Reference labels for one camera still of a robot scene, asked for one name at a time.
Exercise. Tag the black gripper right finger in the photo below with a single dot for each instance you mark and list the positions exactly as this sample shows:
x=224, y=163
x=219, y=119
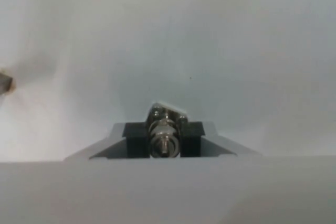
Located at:
x=191, y=140

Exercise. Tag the white task board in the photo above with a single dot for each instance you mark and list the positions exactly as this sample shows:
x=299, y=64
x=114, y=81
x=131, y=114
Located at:
x=168, y=51

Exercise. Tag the metal BNC plug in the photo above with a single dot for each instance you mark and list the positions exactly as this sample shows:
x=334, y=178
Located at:
x=165, y=134

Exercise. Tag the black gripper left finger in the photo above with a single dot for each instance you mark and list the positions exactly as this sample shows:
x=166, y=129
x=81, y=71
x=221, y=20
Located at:
x=135, y=140

